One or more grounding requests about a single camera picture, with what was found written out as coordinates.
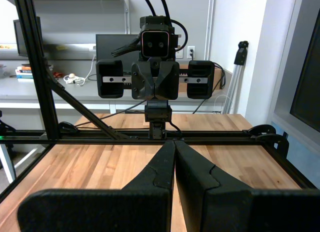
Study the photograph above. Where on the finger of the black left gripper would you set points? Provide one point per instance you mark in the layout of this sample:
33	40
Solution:
141	87
168	87

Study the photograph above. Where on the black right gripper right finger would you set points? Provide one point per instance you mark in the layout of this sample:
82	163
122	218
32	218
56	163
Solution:
250	212

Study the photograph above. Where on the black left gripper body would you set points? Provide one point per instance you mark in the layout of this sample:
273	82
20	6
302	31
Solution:
110	69

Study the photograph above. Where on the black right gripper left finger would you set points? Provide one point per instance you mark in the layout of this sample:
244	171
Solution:
100	209

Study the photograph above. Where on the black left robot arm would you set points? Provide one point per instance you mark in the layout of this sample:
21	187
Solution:
158	113

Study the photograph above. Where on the black computer monitor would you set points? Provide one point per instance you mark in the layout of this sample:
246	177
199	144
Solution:
21	39
103	47

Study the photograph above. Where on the aluminium tripod with black head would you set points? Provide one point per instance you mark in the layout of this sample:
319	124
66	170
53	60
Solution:
240	53

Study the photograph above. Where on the stack of books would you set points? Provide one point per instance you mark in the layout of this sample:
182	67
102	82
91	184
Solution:
23	73

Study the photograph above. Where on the grey desk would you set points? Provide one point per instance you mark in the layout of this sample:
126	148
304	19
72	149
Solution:
20	89

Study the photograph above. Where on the dark window pane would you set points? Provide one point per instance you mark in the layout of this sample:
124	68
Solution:
310	79

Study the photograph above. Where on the white wall outlet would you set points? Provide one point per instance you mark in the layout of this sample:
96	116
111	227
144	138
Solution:
179	54
191	52

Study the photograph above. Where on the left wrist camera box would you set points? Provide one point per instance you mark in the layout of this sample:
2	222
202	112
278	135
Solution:
155	44

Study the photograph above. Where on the black metal frame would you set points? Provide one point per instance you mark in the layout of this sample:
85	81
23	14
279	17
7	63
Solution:
38	67

